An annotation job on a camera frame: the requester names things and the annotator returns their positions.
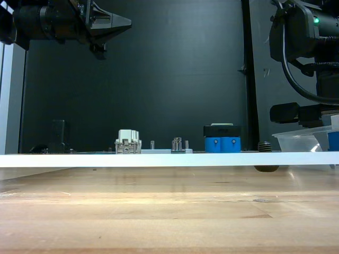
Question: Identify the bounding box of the small black clamp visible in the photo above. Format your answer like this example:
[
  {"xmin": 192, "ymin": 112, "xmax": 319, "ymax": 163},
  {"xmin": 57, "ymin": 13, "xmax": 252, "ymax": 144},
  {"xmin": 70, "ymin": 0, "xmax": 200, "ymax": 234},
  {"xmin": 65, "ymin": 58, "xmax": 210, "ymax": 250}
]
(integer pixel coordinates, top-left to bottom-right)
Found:
[{"xmin": 30, "ymin": 119, "xmax": 72, "ymax": 154}]

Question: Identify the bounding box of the grey connector housing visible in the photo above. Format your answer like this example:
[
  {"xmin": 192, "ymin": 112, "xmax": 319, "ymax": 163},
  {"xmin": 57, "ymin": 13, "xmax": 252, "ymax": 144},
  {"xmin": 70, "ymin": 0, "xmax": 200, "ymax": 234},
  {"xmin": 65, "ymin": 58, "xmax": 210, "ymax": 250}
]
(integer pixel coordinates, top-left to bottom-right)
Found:
[{"xmin": 114, "ymin": 129, "xmax": 142, "ymax": 155}]

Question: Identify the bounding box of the grey aluminium post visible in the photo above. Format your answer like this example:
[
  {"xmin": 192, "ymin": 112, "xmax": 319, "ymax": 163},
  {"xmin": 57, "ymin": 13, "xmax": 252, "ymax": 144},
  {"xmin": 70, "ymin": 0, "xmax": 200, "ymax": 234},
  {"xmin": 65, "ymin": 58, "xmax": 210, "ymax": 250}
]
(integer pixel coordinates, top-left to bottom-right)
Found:
[{"xmin": 0, "ymin": 42, "xmax": 26, "ymax": 155}]

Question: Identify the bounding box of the black metal frame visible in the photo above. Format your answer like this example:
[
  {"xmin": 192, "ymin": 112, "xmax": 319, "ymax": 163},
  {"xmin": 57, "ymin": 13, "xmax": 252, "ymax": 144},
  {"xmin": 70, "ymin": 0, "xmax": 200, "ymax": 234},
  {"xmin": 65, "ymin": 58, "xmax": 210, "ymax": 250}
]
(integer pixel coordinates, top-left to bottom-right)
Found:
[{"xmin": 239, "ymin": 0, "xmax": 261, "ymax": 152}]

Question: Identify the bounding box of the small blue connector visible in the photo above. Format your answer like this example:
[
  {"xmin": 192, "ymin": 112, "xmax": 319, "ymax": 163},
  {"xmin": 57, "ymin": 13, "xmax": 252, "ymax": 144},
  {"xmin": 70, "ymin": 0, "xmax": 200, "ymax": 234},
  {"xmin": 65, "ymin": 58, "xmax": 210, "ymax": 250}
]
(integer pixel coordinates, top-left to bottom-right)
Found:
[{"xmin": 327, "ymin": 115, "xmax": 339, "ymax": 152}]

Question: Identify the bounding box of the black M12 threaded stud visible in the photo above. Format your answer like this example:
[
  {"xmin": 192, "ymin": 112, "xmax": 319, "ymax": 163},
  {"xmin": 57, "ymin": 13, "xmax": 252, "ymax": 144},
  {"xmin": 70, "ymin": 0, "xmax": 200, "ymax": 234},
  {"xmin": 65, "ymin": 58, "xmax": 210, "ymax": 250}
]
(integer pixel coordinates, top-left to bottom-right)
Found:
[{"xmin": 253, "ymin": 141, "xmax": 279, "ymax": 173}]

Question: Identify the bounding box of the white board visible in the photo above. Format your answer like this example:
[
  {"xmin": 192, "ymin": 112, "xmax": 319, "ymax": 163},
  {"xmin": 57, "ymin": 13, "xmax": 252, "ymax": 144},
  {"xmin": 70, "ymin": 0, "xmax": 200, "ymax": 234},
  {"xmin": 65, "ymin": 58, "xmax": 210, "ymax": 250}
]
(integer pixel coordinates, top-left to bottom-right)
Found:
[{"xmin": 0, "ymin": 152, "xmax": 339, "ymax": 168}]

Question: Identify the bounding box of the blue and black connector socket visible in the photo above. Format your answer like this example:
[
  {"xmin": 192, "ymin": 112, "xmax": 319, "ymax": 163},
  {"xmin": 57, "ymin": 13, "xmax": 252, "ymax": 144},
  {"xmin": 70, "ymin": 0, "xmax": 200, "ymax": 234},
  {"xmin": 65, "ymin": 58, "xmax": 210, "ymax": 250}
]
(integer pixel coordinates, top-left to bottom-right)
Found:
[{"xmin": 203, "ymin": 123, "xmax": 241, "ymax": 153}]

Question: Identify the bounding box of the clear plastic tub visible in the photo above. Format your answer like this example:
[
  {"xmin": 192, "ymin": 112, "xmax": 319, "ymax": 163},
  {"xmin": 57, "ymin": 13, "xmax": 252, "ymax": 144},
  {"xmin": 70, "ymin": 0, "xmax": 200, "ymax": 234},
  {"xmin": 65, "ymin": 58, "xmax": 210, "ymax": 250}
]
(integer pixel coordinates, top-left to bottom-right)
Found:
[{"xmin": 272, "ymin": 125, "xmax": 339, "ymax": 153}]

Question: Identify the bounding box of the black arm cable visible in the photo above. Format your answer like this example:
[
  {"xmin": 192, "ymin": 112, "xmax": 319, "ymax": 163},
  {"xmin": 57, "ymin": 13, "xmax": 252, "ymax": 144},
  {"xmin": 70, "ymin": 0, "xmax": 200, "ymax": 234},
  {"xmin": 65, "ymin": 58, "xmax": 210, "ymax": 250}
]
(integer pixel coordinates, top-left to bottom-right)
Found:
[{"xmin": 280, "ymin": 5, "xmax": 339, "ymax": 104}]

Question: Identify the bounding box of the small silver connector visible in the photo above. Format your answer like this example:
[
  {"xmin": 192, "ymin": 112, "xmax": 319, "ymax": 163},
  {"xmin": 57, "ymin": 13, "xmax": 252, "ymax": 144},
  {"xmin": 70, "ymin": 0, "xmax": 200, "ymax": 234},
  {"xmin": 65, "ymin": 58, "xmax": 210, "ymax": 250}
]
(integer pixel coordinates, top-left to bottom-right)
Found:
[{"xmin": 171, "ymin": 137, "xmax": 185, "ymax": 154}]

